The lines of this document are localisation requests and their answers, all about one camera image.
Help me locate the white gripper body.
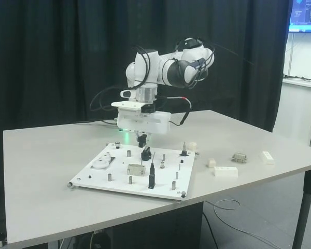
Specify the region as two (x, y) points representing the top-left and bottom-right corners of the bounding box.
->
(116, 107), (171, 135)

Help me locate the black D-SUB plug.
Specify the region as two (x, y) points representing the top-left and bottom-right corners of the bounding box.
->
(140, 146), (152, 162)

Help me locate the flat white mounting plate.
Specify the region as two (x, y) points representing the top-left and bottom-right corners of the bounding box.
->
(111, 100), (146, 113)

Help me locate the small white box dark window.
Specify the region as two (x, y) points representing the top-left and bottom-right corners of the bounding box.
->
(120, 89), (137, 100)

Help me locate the grey tapered plug black base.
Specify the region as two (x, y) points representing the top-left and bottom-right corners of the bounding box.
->
(179, 141), (190, 157)

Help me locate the white large gear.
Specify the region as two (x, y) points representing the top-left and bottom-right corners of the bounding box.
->
(92, 160), (110, 171)

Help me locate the white task board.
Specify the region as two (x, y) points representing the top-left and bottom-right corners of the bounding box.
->
(67, 142), (199, 202)

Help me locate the white holder with holes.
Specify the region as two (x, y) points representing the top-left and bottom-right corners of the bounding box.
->
(259, 151), (275, 165)
(213, 165), (239, 178)

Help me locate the metal waterproof plug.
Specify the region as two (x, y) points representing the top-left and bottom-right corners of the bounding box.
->
(232, 153), (247, 164)

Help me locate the black curtain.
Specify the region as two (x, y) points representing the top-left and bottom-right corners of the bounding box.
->
(0, 0), (294, 236)

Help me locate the dark table leg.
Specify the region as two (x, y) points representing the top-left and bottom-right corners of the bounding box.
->
(291, 165), (311, 249)

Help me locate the blue screen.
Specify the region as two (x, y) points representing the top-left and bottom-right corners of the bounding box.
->
(287, 0), (311, 33)

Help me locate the silver flange ring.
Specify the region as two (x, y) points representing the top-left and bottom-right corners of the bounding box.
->
(136, 87), (157, 103)

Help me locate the black rod on wire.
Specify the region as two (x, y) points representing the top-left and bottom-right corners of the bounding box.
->
(155, 95), (192, 127)

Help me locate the black plug with short cable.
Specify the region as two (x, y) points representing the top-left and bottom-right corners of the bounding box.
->
(147, 153), (158, 189)

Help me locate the black looping cable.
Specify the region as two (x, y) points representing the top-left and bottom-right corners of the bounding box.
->
(89, 87), (125, 124)

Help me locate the grey floor cable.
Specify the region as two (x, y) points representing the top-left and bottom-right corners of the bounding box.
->
(203, 199), (311, 249)

